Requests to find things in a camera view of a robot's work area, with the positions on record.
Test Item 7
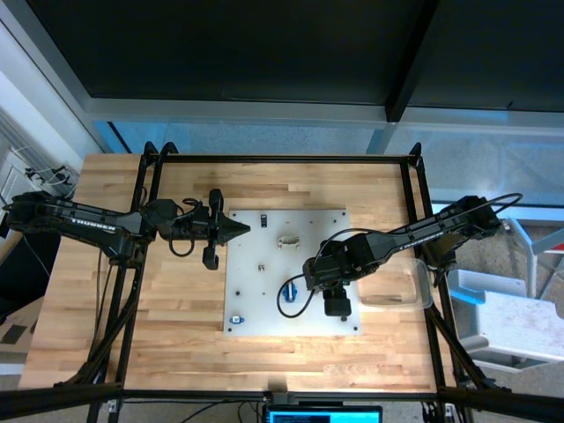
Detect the black window post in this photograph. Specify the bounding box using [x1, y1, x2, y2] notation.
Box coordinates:
[385, 0, 442, 123]

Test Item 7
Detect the white tubular stand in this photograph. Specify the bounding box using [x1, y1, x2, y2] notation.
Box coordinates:
[497, 215, 564, 305]

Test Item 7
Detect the black and white cable bundle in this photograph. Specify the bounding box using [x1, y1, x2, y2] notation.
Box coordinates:
[12, 147, 79, 189]

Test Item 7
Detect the black right elbow cable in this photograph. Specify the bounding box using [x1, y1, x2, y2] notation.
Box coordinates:
[482, 191, 524, 215]

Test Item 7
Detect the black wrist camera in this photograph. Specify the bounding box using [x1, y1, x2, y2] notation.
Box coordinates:
[323, 297, 353, 318]

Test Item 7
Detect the grey camera bracket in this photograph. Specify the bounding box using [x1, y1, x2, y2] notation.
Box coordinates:
[268, 382, 290, 404]

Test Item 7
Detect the white metal cart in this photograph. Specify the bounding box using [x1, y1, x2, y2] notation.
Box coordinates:
[449, 268, 564, 374]

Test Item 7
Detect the black table frame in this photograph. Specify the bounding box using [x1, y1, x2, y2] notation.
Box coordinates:
[0, 140, 564, 423]

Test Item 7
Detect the clear plastic tub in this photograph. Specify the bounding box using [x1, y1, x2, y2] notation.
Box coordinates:
[357, 258, 433, 312]

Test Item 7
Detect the cardboard box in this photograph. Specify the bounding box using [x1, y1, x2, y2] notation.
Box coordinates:
[0, 297, 45, 353]

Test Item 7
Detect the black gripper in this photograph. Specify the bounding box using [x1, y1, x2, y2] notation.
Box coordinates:
[302, 244, 375, 299]
[169, 189, 251, 271]

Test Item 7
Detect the blue laptop screen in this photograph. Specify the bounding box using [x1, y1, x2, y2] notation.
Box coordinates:
[263, 404, 383, 423]

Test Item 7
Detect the blue round holder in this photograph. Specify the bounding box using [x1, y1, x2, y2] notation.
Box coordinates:
[280, 281, 301, 304]

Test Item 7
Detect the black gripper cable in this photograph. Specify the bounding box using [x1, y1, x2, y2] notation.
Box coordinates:
[168, 235, 196, 258]
[276, 271, 315, 319]

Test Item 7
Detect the white taskboard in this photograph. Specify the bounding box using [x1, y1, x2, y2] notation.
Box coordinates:
[224, 207, 363, 338]

